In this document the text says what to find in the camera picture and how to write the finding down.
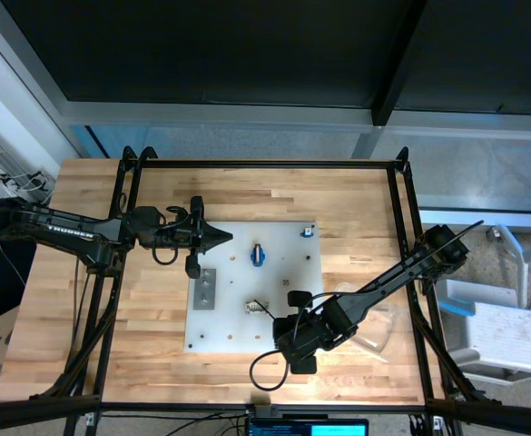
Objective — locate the white board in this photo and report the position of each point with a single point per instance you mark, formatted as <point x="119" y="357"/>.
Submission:
<point x="247" y="236"/>

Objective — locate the white step stool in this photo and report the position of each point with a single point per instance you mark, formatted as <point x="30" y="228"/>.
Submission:
<point x="510" y="336"/>

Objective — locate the grey table-level camera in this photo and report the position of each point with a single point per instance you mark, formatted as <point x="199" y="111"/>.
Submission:
<point x="265" y="411"/>

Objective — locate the white chair frame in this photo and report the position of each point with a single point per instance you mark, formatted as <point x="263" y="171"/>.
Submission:
<point x="518" y="265"/>

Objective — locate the beige multi-pin connector housing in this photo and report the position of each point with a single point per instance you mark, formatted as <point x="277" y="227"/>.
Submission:
<point x="256" y="308"/>

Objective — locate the black metal frame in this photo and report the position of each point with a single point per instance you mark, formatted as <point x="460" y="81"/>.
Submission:
<point x="265" y="164"/>

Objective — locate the small blue and white socket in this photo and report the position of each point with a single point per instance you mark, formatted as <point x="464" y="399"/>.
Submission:
<point x="307" y="234"/>

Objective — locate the laptop screen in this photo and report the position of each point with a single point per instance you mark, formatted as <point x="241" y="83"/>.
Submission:
<point x="333" y="429"/>

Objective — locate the white box with blue stripe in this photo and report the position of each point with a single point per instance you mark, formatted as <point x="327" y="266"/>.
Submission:
<point x="458" y="293"/>

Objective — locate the grey aluminium plate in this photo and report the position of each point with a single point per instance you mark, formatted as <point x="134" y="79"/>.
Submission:
<point x="199" y="304"/>

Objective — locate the white corner bracket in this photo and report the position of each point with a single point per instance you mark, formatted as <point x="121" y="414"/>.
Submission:
<point x="438" y="422"/>
<point x="89" y="419"/>

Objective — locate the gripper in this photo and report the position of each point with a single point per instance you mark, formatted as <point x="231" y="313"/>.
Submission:
<point x="197" y="236"/>
<point x="301" y="336"/>

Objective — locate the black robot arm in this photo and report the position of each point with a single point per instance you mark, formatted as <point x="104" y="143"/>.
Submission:
<point x="383" y="284"/>
<point x="65" y="229"/>

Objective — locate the blue clamp with silver insert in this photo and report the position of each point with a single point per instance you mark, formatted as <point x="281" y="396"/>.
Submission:
<point x="252" y="259"/>

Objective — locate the clear plastic tub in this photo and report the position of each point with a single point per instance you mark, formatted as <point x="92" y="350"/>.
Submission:
<point x="383" y="327"/>

